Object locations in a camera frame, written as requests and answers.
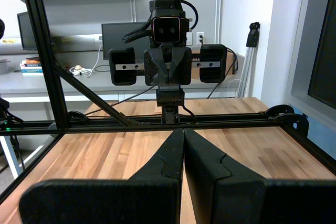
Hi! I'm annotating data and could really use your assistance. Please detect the black aluminium frame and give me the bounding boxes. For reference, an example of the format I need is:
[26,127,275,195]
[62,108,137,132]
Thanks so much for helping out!
[0,0,336,204]

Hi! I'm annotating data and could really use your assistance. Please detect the black curved frame bracket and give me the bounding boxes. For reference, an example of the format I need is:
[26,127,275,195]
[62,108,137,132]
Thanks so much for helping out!
[67,110,87,123]
[264,104,296,118]
[272,113,310,138]

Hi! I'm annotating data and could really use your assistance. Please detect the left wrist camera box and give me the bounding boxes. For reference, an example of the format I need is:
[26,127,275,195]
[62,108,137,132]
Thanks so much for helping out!
[151,16,183,44]

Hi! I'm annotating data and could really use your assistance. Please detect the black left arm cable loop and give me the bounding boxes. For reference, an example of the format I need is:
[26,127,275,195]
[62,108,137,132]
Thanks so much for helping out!
[180,0,199,31]

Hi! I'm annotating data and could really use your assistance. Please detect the black computer monitor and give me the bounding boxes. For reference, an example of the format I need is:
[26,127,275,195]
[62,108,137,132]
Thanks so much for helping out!
[16,11,39,51]
[101,22,152,54]

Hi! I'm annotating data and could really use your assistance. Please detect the stack of books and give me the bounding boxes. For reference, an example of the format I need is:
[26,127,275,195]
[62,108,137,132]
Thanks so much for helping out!
[19,59,44,76]

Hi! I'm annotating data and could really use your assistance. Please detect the grey desk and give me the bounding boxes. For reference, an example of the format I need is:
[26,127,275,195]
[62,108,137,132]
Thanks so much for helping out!
[0,48,247,103]

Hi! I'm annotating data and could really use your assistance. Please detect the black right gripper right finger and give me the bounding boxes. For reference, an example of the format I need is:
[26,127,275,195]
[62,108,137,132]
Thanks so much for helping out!
[184,129,336,224]

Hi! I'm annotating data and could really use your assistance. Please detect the white cable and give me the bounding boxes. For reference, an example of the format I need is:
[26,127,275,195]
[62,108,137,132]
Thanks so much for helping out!
[69,45,103,77]

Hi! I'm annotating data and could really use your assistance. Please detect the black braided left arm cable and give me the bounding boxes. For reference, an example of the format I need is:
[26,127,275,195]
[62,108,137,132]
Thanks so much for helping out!
[121,20,153,44]

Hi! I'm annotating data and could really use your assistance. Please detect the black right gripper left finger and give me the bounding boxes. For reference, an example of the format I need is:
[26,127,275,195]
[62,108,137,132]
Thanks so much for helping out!
[19,129,184,224]

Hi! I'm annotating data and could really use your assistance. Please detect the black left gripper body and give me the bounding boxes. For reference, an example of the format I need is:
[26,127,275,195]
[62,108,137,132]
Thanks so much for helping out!
[108,44,228,87]

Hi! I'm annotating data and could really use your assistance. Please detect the grey tripod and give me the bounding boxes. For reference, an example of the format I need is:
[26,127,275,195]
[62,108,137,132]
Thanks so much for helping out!
[237,22,261,99]

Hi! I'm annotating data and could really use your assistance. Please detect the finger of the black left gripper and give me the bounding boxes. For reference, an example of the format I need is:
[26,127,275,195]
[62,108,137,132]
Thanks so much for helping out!
[167,46,192,86]
[143,48,169,87]

